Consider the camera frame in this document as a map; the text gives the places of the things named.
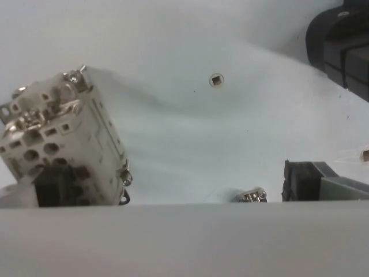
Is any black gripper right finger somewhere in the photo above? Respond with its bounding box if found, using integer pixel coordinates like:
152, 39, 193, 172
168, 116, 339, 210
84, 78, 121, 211
281, 159, 369, 203

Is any white task board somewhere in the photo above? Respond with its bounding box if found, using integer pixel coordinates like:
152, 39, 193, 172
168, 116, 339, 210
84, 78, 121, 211
0, 0, 369, 206

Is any black D-SUB plug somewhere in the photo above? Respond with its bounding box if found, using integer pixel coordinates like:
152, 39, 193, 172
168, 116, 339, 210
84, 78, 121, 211
305, 0, 369, 102

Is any grey waterproof plug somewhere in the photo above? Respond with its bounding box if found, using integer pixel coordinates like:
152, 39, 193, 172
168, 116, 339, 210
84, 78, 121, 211
0, 65, 134, 207

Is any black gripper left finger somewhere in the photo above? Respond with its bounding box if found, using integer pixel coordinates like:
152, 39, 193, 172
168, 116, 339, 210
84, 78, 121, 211
0, 166, 87, 208

